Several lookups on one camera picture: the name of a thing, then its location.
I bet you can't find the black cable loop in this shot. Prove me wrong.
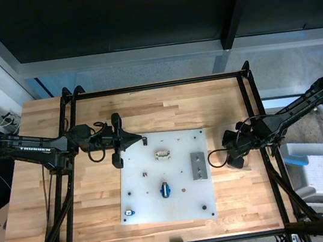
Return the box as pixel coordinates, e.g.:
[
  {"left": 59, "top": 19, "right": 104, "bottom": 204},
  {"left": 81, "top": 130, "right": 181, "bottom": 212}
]
[
  {"left": 206, "top": 146, "right": 233, "bottom": 172},
  {"left": 84, "top": 119, "right": 111, "bottom": 165}
]

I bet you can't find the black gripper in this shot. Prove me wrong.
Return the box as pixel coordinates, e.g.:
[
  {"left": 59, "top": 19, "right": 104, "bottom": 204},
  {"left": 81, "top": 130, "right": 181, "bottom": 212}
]
[
  {"left": 220, "top": 125, "right": 262, "bottom": 173},
  {"left": 98, "top": 109, "right": 147, "bottom": 171}
]

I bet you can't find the black metal frame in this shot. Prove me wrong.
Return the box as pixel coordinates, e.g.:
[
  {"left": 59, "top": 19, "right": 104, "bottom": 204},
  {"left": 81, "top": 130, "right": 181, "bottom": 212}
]
[{"left": 0, "top": 48, "right": 323, "bottom": 242}]

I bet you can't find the cream connector housing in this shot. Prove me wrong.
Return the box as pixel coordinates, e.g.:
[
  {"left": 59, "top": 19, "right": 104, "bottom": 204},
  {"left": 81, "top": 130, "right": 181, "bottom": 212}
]
[{"left": 154, "top": 148, "right": 173, "bottom": 163}]

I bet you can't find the black vertical post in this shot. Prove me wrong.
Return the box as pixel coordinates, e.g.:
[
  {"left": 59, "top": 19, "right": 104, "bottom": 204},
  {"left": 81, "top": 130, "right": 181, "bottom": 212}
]
[{"left": 215, "top": 0, "right": 261, "bottom": 52}]

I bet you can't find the white board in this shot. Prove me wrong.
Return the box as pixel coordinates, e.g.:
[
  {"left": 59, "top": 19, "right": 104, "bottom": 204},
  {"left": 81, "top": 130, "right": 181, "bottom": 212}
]
[{"left": 108, "top": 124, "right": 220, "bottom": 233}]

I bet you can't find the grey metal block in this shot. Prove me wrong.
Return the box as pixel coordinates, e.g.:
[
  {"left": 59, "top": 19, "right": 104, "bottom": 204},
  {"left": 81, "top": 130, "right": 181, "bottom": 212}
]
[{"left": 189, "top": 150, "right": 211, "bottom": 182}]

